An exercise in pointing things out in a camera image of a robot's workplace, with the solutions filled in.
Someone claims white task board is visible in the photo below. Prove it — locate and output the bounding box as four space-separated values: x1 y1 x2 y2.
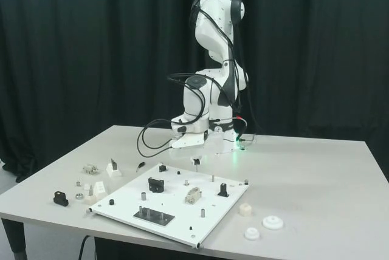
86 162 250 248

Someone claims grey table leg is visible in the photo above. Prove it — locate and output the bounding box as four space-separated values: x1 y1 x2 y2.
1 218 26 260

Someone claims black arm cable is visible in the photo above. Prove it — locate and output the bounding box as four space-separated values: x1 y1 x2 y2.
168 0 259 140

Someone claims white small gear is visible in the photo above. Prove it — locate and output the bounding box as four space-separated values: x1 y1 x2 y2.
238 202 255 218

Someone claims white wedge peg holder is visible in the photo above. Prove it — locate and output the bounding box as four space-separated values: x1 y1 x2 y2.
105 164 123 178
92 181 107 196

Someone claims black D-SUB plug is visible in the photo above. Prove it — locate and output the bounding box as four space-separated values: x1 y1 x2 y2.
52 190 71 207

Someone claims black curtain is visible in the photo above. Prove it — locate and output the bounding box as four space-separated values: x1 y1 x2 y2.
0 0 389 183

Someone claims black floor cable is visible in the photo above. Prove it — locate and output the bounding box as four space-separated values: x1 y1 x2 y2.
78 234 95 260

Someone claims black looped gripper cable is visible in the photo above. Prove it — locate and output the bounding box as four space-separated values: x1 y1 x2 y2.
136 119 184 159

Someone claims grey waterproof plug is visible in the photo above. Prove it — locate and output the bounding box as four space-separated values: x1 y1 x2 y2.
81 163 101 176

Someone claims white medium gear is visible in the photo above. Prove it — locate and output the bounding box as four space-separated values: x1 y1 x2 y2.
244 226 262 240

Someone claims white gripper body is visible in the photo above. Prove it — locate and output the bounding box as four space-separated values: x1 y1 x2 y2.
170 146 219 161

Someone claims black cable with red plug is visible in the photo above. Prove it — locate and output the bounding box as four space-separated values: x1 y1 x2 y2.
233 115 258 145

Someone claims white large gear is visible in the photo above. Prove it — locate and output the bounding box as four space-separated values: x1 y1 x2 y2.
261 215 284 230

